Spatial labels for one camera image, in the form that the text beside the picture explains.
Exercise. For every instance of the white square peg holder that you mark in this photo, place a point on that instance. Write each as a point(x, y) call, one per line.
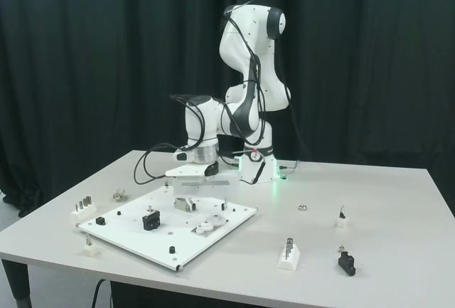
point(87, 212)

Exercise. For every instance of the black curtain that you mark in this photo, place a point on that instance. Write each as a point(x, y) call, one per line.
point(71, 55)

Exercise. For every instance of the medium metal square peg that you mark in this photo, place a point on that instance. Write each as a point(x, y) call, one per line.
point(84, 202)

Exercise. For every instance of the small metal square peg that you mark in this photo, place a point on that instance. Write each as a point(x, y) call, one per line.
point(77, 205)

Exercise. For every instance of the large metal round peg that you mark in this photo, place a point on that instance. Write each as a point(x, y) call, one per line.
point(290, 243)

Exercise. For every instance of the white large gear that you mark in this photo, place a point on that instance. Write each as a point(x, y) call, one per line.
point(216, 220)

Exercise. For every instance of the dark table leg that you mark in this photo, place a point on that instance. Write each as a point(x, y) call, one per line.
point(14, 281)

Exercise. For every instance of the beige waterproof plug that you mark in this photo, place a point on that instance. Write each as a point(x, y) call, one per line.
point(118, 194)

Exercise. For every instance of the white medium gear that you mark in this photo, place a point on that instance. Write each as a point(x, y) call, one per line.
point(207, 226)

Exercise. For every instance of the flat white mounting plate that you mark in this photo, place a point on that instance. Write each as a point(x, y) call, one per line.
point(188, 172)

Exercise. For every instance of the white round peg holder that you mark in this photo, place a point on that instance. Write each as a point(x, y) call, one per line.
point(288, 262)

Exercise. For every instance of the white box with dark window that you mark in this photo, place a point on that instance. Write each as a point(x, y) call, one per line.
point(183, 155)

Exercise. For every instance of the white task board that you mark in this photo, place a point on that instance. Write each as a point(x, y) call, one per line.
point(135, 240)

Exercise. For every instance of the metal BNC plug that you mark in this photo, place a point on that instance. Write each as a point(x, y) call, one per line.
point(342, 249)

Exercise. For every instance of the large metal square peg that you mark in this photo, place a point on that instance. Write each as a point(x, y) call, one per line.
point(89, 201)

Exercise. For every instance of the black D-SUB plug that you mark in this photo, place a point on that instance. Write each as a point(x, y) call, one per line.
point(346, 261)

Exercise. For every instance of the medium metal round peg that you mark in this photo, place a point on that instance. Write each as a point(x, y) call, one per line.
point(287, 253)

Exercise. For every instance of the white small gear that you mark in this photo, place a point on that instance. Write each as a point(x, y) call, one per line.
point(200, 230)

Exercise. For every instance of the small white plug holder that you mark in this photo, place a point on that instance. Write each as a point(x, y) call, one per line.
point(90, 250)

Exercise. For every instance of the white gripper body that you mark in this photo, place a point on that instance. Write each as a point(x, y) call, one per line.
point(206, 188)

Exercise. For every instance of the grey Ethernet plug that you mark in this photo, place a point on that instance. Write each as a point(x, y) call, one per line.
point(87, 240)

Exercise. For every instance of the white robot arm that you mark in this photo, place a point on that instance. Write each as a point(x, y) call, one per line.
point(234, 48)

